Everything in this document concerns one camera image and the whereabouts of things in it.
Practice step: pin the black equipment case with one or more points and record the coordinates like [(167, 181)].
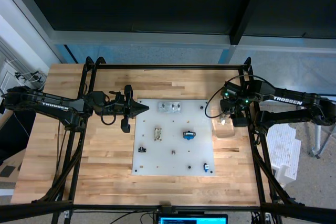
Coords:
[(13, 134)]

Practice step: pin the blue D-sub connector mount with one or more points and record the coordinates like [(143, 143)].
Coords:
[(189, 137)]

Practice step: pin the brown cardboard box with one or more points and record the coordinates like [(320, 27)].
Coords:
[(15, 161)]

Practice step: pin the black wall pillar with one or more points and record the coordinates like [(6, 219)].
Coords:
[(244, 11)]

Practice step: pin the white taskboard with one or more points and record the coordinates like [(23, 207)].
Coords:
[(168, 140)]

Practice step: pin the clear plastic tub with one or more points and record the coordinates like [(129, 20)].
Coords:
[(227, 132)]

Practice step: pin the white foam block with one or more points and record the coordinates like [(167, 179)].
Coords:
[(284, 153)]

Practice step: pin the grey metal stand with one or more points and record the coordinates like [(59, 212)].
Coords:
[(317, 134)]

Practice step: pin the laptop screen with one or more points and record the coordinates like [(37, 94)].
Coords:
[(191, 220)]

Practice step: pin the small blue RJ45 socket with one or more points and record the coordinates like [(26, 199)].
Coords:
[(206, 167)]

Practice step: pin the black table camera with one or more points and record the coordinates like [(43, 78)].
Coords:
[(166, 209)]

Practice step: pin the silver block with bolts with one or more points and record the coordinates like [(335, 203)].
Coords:
[(168, 110)]

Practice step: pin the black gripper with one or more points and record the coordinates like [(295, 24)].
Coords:
[(239, 121), (128, 103)]

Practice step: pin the black clamp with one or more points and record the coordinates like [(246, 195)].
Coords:
[(142, 150)]

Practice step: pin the clear RJ45 connector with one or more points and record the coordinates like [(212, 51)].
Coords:
[(222, 122)]

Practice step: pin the beige connector housing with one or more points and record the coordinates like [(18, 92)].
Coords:
[(157, 134)]

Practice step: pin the black metal frame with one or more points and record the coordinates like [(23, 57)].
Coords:
[(168, 66)]

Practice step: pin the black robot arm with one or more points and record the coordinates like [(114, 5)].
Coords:
[(52, 104), (288, 100)]

